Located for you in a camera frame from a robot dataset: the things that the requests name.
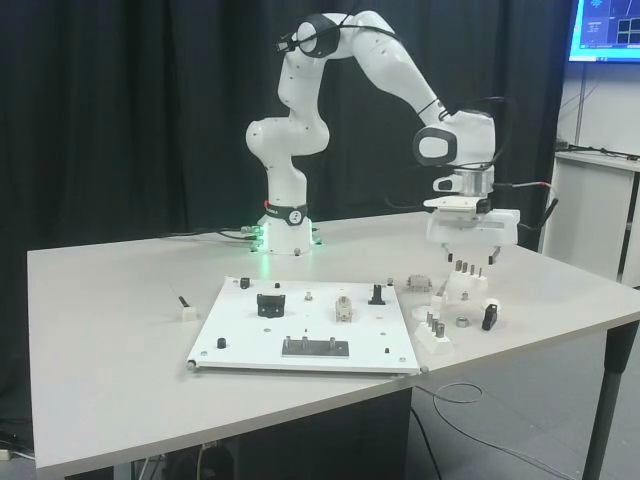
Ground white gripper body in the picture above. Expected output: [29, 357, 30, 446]
[425, 208, 522, 248]

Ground white square peg holder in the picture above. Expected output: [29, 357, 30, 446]
[446, 270, 490, 304]

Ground flat white mounting plate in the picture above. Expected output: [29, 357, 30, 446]
[423, 195, 482, 214]

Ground white round peg holder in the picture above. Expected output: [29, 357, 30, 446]
[413, 319, 456, 356]

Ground white cabinet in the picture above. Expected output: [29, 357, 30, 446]
[542, 149, 640, 290]

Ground white task board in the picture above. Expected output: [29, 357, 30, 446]
[185, 276, 430, 377]

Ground dark grey table leg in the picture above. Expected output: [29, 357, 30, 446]
[596, 319, 640, 480]

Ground blue screen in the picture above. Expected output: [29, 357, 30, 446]
[567, 0, 640, 64]

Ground black curtains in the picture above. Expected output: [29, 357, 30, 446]
[0, 0, 570, 437]

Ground thin black rod on wire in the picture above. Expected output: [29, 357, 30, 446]
[492, 180, 560, 231]

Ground silver wrist ring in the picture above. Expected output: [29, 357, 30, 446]
[456, 169, 490, 197]

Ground grey floor cable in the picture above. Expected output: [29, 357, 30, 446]
[431, 381, 502, 480]

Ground black floor cable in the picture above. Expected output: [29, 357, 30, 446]
[409, 408, 452, 480]

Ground black base cables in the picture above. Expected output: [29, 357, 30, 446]
[168, 225, 267, 248]

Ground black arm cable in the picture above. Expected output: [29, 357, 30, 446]
[276, 12, 402, 52]

